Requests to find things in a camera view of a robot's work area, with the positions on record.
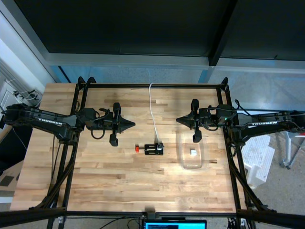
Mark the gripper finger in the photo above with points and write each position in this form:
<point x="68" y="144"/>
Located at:
<point x="187" y="117"/>
<point x="187" y="124"/>
<point x="125" y="121"/>
<point x="125" y="127"/>

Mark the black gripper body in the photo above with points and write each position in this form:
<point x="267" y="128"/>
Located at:
<point x="205" y="119"/>
<point x="107" y="124"/>

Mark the black power plug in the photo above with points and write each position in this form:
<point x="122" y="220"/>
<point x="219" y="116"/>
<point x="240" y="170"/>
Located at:
<point x="160" y="146"/>

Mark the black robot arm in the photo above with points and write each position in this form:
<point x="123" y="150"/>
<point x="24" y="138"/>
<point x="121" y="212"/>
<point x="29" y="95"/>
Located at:
<point x="47" y="120"/>
<point x="264" y="124"/>

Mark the small white block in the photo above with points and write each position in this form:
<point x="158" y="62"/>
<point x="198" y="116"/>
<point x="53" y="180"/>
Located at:
<point x="193" y="152"/>

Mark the black vise red knob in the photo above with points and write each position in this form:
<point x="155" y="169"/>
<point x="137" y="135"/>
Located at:
<point x="151" y="150"/>

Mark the clear plastic tub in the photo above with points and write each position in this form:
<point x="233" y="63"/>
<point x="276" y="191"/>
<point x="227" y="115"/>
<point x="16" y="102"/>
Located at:
<point x="188" y="164"/>

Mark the white foam packing block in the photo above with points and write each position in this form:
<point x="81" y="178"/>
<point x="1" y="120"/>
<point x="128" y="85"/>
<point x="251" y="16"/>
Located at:
<point x="257" y="162"/>

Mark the grey metal stand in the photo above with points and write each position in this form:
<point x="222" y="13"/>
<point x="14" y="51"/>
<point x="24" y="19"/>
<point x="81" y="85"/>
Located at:
<point x="288" y="152"/>

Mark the blue laptop screen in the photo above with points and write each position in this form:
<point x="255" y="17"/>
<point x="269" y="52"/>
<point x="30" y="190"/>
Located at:
<point x="174" y="225"/>

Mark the brown cardboard box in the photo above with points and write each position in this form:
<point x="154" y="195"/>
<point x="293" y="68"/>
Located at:
<point x="10" y="170"/>

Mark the black metal frame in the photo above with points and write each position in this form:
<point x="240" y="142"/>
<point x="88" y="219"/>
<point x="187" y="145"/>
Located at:
<point x="119" y="85"/>

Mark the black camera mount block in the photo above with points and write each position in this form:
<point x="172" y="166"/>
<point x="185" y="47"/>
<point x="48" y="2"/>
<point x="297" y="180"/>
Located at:
<point x="151" y="214"/>

